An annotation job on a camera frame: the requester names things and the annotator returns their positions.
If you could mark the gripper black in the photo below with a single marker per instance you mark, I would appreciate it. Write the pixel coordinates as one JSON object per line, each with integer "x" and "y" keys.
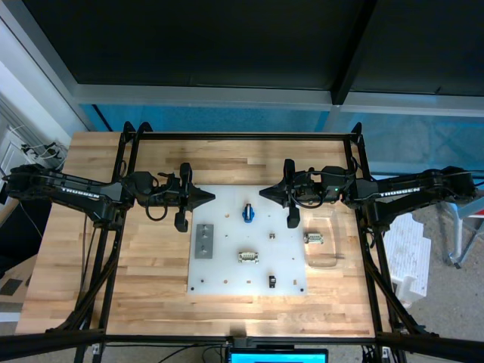
{"x": 177, "y": 193}
{"x": 302, "y": 191}

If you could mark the beige HAN10E connector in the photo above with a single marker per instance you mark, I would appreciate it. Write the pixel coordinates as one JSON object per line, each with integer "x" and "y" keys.
{"x": 313, "y": 238}

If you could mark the beige HAN10E socket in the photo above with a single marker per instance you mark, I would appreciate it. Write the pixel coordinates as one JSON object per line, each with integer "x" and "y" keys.
{"x": 248, "y": 257}

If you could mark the black connector housing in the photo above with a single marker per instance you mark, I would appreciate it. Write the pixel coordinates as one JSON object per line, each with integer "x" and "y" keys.
{"x": 272, "y": 281}

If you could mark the grey metal plate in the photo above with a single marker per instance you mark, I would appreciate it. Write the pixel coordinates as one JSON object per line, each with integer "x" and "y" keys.
{"x": 199, "y": 242}

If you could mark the white task board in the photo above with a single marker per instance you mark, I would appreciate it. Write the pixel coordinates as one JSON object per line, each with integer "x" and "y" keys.
{"x": 234, "y": 272}

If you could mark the clear plastic tub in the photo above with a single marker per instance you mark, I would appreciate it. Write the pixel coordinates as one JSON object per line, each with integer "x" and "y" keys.
{"x": 332, "y": 261}

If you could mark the white foam block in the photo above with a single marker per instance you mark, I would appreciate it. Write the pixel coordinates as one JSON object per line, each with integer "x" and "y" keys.
{"x": 410, "y": 257}

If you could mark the screen with blue edge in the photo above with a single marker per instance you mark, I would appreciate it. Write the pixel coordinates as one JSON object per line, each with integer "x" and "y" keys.
{"x": 278, "y": 357}

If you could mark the metal stand legs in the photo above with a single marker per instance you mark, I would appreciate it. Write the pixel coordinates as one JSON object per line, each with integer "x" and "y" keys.
{"x": 458, "y": 234}

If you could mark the cardboard box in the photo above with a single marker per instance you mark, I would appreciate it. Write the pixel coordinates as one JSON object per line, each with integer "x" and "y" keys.
{"x": 15, "y": 272}

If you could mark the black metal frame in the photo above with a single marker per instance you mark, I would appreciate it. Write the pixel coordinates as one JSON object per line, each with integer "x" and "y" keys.
{"x": 242, "y": 137}

